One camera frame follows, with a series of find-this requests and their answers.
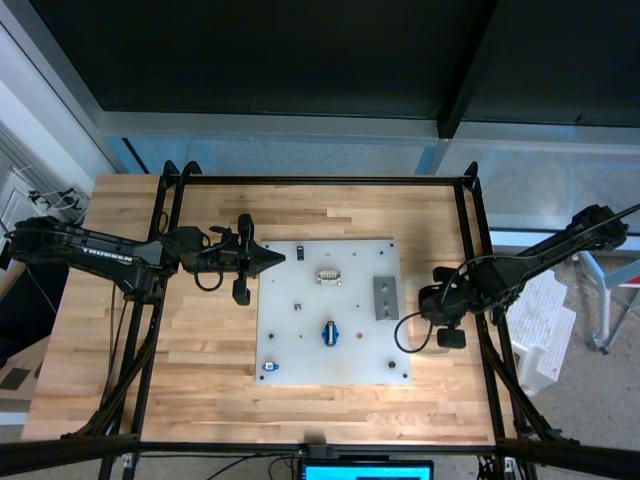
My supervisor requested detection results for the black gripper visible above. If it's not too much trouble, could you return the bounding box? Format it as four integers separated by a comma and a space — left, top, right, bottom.
432, 267, 469, 351
230, 213, 287, 307

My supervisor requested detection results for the grey holder block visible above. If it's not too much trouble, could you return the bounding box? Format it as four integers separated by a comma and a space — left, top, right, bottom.
372, 275, 400, 322

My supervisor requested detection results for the white task board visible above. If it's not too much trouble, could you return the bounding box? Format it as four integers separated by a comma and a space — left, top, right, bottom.
255, 238, 416, 387

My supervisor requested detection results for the screen with blue edge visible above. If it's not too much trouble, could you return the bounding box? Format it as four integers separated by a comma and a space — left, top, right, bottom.
298, 459, 435, 480

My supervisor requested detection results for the large black object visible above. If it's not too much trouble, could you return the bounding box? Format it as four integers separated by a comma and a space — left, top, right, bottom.
0, 263, 69, 362

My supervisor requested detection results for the brown cardboard box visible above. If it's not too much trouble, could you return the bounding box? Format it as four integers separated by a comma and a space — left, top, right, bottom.
0, 333, 51, 401

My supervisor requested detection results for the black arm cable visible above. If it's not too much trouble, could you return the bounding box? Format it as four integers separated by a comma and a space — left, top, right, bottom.
394, 309, 441, 354
193, 257, 224, 292

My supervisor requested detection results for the black aluminium frame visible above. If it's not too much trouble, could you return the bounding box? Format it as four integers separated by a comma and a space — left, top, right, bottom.
0, 159, 640, 480

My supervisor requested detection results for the blue round mount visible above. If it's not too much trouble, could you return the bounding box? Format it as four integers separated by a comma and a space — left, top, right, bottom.
319, 320, 342, 347

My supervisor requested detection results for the grey metal chair frame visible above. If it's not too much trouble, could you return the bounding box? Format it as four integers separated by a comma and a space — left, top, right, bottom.
574, 247, 640, 357

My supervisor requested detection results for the black and white cable bundle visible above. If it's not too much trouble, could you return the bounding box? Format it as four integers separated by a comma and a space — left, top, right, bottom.
27, 185, 85, 214

